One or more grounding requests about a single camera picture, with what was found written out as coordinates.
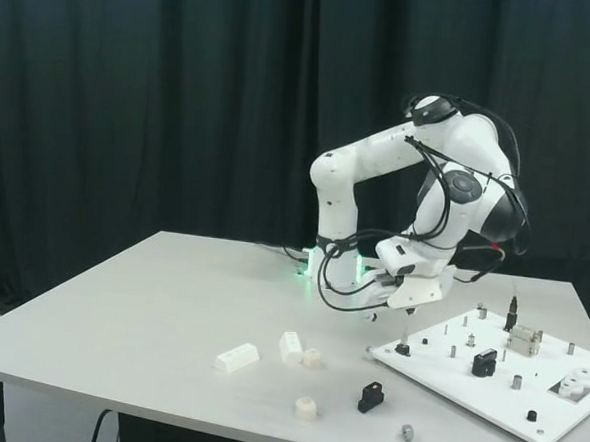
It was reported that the white medium gear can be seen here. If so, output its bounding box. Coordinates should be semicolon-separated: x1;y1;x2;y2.
559;377;583;400

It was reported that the black upper arm cable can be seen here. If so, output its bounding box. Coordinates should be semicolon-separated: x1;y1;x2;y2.
396;91;540;256

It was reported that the long white peg holder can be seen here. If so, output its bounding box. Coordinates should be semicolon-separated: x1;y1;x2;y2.
213;341;262;376

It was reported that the black cable under table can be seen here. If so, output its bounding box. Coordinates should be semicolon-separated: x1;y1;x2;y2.
91;407;120;442

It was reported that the white task board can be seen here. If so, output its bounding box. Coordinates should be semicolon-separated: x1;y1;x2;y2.
360;294;590;442

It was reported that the black stepped block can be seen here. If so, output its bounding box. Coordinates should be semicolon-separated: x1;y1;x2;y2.
471;346;500;380

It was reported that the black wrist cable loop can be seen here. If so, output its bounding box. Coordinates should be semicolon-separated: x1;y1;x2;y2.
312;130;496;318

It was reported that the white block holder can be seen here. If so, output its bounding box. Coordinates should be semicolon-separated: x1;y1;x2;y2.
276;330;305;366

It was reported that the black curtain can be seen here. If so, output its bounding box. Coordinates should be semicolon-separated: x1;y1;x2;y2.
0;0;590;350

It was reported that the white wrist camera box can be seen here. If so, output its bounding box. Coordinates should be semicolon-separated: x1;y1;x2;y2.
374;237;448;281

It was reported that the black base cable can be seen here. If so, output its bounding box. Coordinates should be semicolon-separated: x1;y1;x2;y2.
257;241;315;264

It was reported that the black rod with red tag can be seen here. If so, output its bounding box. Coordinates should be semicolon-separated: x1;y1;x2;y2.
451;239;506;286

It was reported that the black D-SUB plug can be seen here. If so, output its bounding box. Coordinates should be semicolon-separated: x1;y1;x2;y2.
356;380;385;417

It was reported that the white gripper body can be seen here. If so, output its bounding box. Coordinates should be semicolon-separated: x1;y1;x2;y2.
355;263;456;320

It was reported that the black USB plug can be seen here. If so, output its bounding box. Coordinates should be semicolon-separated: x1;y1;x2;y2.
505;281;522;333

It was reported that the flat white mounting plate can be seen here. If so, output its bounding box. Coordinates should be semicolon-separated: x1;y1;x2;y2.
388;274;456;313

